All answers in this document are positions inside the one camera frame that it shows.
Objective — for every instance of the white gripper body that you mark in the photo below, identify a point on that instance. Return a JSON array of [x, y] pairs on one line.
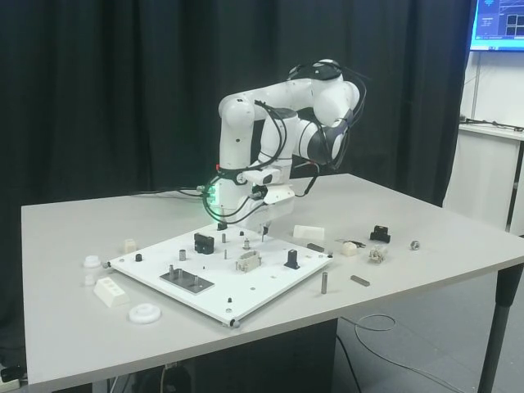
[[274, 210]]

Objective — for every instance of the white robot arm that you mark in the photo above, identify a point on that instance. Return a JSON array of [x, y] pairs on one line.
[[235, 135]]

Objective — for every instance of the metal square peg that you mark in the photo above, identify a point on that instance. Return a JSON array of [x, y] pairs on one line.
[[315, 246], [359, 279]]

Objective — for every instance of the thick metal round peg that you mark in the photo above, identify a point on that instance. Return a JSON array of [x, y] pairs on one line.
[[324, 282]]

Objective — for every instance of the white three-hole peg holder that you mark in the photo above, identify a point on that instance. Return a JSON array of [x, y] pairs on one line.
[[110, 291]]

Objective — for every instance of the metal BNC plug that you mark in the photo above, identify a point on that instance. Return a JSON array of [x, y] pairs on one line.
[[247, 245]]

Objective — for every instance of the white long holder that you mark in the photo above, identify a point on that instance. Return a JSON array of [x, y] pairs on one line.
[[308, 232]]

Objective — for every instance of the small black plug with rod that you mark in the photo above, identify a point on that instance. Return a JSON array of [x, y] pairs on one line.
[[222, 225]]

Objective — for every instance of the white task board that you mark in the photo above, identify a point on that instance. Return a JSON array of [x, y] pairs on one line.
[[245, 286]]

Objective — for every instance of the white plug holder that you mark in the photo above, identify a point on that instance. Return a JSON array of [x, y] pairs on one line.
[[348, 249]]

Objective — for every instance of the black D-SUB plug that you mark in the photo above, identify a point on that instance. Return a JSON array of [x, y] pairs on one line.
[[380, 234]]

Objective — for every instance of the beige Ethernet plug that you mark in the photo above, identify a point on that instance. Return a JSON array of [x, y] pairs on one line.
[[377, 255]]

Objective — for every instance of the black box under table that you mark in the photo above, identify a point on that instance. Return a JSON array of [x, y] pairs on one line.
[[266, 356]]

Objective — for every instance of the small white cube holder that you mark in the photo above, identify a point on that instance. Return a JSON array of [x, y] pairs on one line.
[[129, 245]]

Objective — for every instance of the white large gear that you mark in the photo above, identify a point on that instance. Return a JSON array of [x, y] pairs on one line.
[[144, 314]]

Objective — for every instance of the metal bolt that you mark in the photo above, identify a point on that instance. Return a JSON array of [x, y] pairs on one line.
[[414, 245]]

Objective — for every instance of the white medium gear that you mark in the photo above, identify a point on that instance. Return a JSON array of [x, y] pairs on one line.
[[91, 262]]

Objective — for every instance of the white cabinet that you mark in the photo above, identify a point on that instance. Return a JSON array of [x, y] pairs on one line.
[[483, 180]]

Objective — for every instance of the black curtain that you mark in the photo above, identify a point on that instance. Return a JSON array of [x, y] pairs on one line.
[[102, 82]]

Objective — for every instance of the black table leg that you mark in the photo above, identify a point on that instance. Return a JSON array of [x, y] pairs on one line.
[[495, 327]]

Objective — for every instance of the blue screen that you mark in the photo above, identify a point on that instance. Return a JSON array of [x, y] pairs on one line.
[[497, 24]]

